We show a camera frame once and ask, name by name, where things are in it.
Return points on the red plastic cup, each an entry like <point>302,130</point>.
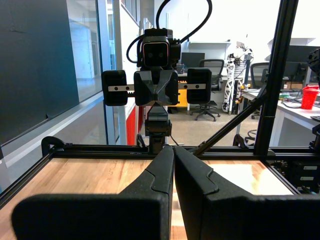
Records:
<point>309,98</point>

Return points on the white office desk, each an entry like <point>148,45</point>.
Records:
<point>292,125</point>

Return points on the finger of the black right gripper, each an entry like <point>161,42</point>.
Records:
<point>170,97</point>
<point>143,98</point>

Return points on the black metal frame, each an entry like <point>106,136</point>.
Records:
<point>100,150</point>

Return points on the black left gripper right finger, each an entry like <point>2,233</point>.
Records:
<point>250,217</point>

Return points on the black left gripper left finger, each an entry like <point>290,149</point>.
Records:
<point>100,217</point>

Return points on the white shelf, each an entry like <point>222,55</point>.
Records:
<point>210,45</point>

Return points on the grey mesh office chair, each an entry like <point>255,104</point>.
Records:
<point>258,72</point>

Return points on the small black monitor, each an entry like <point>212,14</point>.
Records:
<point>193,60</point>

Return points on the white lattice stand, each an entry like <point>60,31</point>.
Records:
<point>231,82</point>

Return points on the large black monitor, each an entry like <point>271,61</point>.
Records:
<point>297,65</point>

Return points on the small cardboard box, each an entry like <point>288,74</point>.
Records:
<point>295,86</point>

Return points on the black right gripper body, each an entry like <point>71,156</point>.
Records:
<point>115,97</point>

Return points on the yellow cabinet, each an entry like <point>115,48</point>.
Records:
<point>182,97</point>

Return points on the black controller box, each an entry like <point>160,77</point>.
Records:
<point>287,172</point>

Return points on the black office chair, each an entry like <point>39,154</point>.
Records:
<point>212,75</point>

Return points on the black machine part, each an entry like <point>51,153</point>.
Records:
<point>315,60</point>

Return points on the red partition panel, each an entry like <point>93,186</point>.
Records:
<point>130,125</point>

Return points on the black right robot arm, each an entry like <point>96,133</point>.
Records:
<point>158,127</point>

